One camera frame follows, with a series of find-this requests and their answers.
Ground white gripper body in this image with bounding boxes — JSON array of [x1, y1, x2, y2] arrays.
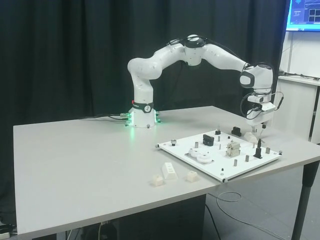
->
[[246, 109, 271, 127]]

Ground black waterproof plug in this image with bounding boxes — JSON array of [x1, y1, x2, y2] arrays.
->
[[253, 139, 263, 159]]

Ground white cabinet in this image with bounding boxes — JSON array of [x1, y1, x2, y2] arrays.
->
[[271, 74, 320, 145]]

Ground black D-SUB plug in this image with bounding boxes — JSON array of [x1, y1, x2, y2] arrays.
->
[[202, 133, 216, 147]]

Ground white large gear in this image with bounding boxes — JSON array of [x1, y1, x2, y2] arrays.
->
[[196, 152, 213, 165]]

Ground white task board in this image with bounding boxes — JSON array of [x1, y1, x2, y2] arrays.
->
[[155, 128, 284, 185]]

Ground small white holder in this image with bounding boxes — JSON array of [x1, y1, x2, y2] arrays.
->
[[185, 170, 200, 184], [151, 173, 165, 187]]

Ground black table leg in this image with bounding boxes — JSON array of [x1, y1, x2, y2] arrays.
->
[[290, 159, 316, 240]]

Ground white holder with holes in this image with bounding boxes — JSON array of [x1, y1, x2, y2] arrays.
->
[[160, 162, 179, 181]]

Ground blue screen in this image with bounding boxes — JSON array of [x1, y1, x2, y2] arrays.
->
[[285, 0, 320, 33]]

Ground black curtains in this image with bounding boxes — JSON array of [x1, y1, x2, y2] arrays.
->
[[0, 0, 287, 227]]

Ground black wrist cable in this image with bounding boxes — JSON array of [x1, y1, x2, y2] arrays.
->
[[239, 94, 251, 119]]

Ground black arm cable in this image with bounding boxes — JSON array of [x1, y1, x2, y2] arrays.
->
[[166, 34, 251, 70]]

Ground grey floor cable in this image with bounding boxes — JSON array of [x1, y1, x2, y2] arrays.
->
[[215, 191, 253, 226]]

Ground black base cables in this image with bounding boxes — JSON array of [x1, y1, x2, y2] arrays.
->
[[82, 113, 131, 121]]

